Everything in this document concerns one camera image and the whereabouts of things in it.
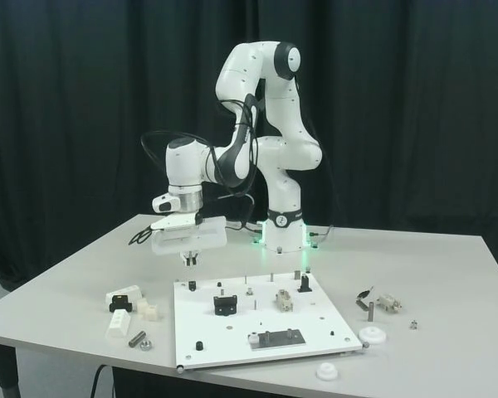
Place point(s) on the white holder with holes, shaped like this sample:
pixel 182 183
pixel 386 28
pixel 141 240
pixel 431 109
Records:
pixel 118 325

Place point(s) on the white large gear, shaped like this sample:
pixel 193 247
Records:
pixel 372 335

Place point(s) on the small white stepped holder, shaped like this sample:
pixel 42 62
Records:
pixel 150 311

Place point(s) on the black curtain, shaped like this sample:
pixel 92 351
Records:
pixel 66 103

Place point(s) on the white medium gear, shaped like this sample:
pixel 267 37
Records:
pixel 328 370

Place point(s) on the metal round peg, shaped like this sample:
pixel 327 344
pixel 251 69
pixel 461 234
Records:
pixel 136 338

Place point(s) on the black table leg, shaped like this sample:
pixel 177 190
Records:
pixel 2 373

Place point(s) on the metal square peg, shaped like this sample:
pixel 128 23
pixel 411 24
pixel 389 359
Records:
pixel 369 312

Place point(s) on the long white holder block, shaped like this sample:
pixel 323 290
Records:
pixel 126 292

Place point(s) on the small white camera box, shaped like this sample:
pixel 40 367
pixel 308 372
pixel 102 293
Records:
pixel 164 203

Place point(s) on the white task board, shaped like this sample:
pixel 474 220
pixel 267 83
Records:
pixel 269 331

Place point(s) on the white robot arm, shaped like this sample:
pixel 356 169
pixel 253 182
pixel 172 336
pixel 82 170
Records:
pixel 282 166

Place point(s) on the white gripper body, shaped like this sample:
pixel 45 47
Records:
pixel 203 236

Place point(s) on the black D-SUB plug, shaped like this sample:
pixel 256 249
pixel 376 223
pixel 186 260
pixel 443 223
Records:
pixel 120 303

